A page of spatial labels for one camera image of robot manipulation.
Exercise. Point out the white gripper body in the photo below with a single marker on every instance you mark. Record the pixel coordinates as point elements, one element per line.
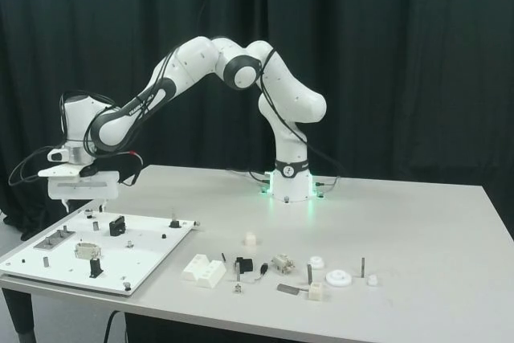
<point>84,188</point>

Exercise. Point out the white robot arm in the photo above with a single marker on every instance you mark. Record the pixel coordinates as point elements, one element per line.
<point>281,90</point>

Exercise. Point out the short metal round peg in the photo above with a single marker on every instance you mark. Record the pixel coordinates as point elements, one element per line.
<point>95,225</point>

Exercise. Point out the metal square peg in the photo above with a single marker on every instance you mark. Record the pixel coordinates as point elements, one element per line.
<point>237,272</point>

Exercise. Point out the grey flat metal peg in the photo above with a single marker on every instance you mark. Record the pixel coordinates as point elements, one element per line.
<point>286,288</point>

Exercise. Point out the dark metal round peg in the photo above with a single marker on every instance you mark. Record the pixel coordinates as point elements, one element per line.
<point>310,272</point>

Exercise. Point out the tall metal round peg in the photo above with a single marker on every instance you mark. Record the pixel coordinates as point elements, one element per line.
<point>362,267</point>

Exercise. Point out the white task board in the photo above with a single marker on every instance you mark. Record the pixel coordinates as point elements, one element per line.
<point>140,246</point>

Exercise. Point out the large white stepped holder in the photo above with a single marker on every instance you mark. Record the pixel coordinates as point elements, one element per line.
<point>202,272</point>

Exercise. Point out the black table leg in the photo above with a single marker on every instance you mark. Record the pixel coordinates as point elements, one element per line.
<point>16,315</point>

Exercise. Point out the small white cube holder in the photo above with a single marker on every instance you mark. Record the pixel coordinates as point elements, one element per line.
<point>251,238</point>

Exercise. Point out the black D-SUB plug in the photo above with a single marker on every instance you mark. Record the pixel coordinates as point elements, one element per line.
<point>245,264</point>

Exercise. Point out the metal BNC plug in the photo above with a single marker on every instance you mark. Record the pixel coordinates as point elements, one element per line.
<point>237,288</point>

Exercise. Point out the black USB plug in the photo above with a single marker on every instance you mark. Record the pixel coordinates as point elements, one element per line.
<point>263,269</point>

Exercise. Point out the metal waterproof plug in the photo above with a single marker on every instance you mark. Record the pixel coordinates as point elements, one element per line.
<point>283,263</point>

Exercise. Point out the white medium gear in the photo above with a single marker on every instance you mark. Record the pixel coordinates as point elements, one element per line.
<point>316,262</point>

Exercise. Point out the white holder with hole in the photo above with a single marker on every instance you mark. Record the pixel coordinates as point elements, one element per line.
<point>316,291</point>

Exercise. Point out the white large gear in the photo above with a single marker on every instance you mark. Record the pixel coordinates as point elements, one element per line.
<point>339,278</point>

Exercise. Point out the black curtain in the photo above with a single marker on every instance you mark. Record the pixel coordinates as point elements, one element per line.
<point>381,58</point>

